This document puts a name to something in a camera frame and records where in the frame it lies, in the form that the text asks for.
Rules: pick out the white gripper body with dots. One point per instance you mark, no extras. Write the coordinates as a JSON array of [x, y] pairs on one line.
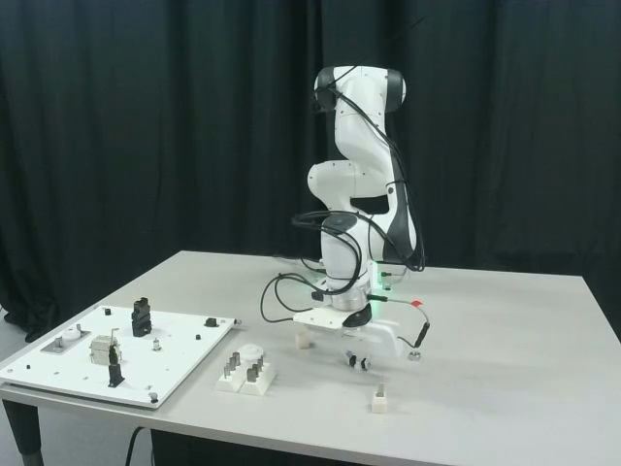
[[383, 337]]

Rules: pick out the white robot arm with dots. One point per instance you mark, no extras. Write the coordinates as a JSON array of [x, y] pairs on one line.
[[359, 121]]

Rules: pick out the white large gear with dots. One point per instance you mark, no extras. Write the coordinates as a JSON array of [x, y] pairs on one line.
[[252, 350]]

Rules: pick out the white medium gear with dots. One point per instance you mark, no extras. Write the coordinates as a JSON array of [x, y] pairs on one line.
[[71, 336]]

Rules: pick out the small metal nut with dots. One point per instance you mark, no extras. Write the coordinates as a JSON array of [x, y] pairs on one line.
[[414, 356]]

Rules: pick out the small white single-peg holder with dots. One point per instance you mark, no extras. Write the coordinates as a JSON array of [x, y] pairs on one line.
[[379, 403]]

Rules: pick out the flat white mounting plate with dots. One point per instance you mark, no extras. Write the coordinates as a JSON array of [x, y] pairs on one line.
[[320, 320]]

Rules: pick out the small white cube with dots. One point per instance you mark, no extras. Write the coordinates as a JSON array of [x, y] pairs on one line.
[[303, 341]]

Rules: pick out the white square peg holder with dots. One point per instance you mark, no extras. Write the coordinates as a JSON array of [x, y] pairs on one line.
[[259, 384]]

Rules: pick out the white task board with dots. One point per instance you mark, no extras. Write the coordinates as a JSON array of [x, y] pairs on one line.
[[184, 359]]

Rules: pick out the black D-SUB plug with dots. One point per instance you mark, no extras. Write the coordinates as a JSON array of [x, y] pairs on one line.
[[140, 320]]

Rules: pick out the grey waterproof plug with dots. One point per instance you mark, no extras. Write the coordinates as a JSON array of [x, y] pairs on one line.
[[99, 350]]

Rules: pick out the black curtain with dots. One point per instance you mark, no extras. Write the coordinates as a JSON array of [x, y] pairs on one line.
[[145, 121]]

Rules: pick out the dark grey table leg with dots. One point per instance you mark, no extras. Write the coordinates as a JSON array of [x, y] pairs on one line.
[[22, 432]]

